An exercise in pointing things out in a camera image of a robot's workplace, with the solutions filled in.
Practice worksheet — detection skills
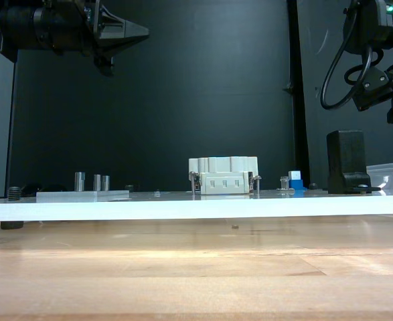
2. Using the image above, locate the grey metal bar plate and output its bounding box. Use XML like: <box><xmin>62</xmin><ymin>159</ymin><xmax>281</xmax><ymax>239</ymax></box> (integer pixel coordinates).
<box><xmin>35</xmin><ymin>189</ymin><xmax>131</xmax><ymax>202</ymax></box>

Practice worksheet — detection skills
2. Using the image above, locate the white taskboard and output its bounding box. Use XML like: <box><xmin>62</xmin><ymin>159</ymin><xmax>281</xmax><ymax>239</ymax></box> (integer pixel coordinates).
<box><xmin>0</xmin><ymin>189</ymin><xmax>393</xmax><ymax>223</ymax></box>

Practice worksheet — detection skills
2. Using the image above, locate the blue plastic holder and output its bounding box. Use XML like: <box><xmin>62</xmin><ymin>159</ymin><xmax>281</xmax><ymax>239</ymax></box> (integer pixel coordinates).
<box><xmin>288</xmin><ymin>179</ymin><xmax>307</xmax><ymax>197</ymax></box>

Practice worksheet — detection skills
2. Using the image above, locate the clear plastic screw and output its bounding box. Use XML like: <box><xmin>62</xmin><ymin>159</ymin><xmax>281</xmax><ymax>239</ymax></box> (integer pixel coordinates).
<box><xmin>276</xmin><ymin>175</ymin><xmax>295</xmax><ymax>194</ymax></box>

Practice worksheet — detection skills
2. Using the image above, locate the beige connector housing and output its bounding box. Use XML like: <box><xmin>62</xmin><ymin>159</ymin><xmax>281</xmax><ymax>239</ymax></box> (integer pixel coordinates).
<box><xmin>187</xmin><ymin>156</ymin><xmax>259</xmax><ymax>195</ymax></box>

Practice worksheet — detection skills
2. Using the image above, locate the black threaded set screw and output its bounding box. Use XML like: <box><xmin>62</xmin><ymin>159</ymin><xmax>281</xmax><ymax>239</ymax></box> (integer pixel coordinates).
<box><xmin>7</xmin><ymin>186</ymin><xmax>23</xmax><ymax>202</ymax></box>

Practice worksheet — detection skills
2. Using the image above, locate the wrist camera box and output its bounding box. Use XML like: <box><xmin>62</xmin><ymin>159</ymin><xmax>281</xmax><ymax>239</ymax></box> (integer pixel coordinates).
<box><xmin>351</xmin><ymin>64</ymin><xmax>393</xmax><ymax>113</ymax></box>

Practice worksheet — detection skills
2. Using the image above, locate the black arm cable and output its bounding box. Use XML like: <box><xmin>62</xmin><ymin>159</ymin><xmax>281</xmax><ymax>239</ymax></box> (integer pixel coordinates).
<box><xmin>319</xmin><ymin>0</ymin><xmax>384</xmax><ymax>110</ymax></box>

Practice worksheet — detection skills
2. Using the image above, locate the black plastic block bracket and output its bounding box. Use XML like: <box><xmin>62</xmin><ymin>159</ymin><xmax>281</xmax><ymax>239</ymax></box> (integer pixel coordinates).
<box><xmin>326</xmin><ymin>129</ymin><xmax>382</xmax><ymax>195</ymax></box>

